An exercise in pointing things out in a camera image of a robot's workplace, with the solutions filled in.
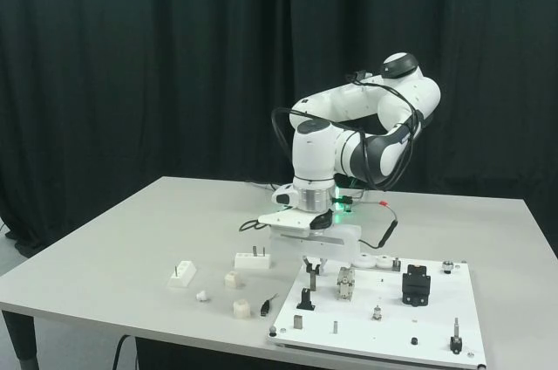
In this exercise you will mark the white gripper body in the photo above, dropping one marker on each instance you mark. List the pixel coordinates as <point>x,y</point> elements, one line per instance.
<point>314,250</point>

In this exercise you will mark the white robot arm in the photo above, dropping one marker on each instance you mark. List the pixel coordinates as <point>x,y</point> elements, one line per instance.
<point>314,152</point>

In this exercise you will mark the white round peg holder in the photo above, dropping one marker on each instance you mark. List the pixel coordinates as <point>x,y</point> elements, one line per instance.
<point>253,262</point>

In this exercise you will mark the large metal square peg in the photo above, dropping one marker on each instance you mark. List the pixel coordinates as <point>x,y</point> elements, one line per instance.
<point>298,321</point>

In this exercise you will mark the white square peg holder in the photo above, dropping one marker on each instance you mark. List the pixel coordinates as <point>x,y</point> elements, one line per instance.
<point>183,276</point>

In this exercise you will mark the grey metal connector housing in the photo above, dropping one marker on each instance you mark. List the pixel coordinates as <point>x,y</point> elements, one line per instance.
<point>345,285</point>

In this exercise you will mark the white large gear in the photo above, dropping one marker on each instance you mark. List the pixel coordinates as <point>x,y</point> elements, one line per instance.
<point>364,261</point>

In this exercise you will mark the black USB plug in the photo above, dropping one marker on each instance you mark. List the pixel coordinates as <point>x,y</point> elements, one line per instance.
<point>264,308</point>

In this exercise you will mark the white medium gear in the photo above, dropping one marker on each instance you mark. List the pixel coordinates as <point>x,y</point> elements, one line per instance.
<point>383,262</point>

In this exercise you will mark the metal BNC plug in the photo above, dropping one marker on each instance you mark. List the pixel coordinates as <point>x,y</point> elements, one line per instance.
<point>377,314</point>

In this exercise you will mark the cream small plug holder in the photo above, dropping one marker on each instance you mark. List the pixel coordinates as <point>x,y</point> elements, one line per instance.
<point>233,279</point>
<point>242,309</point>

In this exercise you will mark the white task board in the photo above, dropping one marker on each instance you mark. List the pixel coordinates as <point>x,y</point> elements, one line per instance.
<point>362,339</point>

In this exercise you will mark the black D-SUB plug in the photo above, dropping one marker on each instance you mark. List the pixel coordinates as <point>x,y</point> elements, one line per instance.
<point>416,287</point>

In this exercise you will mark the white small gear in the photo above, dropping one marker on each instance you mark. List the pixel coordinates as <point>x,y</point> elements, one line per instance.
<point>201,296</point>

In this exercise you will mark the black curtain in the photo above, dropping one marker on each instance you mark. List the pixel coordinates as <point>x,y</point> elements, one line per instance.
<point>131,60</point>

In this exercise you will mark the black table leg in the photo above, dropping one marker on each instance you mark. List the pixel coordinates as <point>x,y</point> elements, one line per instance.
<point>22,339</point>

